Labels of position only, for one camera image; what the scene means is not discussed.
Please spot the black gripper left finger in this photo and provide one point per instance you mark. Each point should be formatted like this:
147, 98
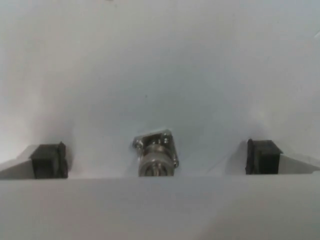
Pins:
47, 162

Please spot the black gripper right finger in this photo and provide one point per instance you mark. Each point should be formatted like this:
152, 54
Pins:
265, 160

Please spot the metal BNC plug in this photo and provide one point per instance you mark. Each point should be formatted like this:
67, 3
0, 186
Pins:
156, 162

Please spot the white task board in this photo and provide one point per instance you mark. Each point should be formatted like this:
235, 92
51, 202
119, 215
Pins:
160, 75

